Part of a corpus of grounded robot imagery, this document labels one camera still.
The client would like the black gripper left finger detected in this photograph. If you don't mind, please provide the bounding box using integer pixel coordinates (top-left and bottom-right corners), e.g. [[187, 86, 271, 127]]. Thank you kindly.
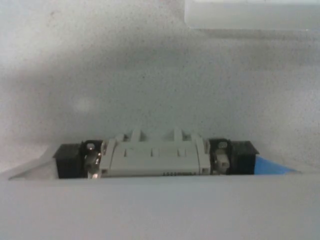
[[8, 143, 86, 181]]

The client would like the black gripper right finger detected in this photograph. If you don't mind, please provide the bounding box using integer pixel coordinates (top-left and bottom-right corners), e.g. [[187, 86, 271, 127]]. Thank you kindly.
[[229, 140, 299, 176]]

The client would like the grey waterproof plug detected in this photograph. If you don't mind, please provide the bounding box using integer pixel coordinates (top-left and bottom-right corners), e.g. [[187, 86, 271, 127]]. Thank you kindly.
[[79, 126, 234, 180]]

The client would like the white task board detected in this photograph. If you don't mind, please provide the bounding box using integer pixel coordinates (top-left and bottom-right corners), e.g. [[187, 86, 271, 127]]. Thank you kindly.
[[184, 0, 320, 31]]

